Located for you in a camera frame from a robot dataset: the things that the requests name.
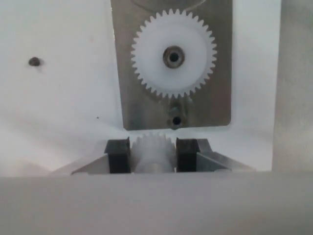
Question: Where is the white small gear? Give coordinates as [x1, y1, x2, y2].
[131, 131, 177, 173]

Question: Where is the white medium gear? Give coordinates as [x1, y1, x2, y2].
[131, 8, 218, 100]

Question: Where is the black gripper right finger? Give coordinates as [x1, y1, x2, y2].
[175, 137, 255, 173]

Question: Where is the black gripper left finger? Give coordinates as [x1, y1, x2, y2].
[50, 137, 131, 175]

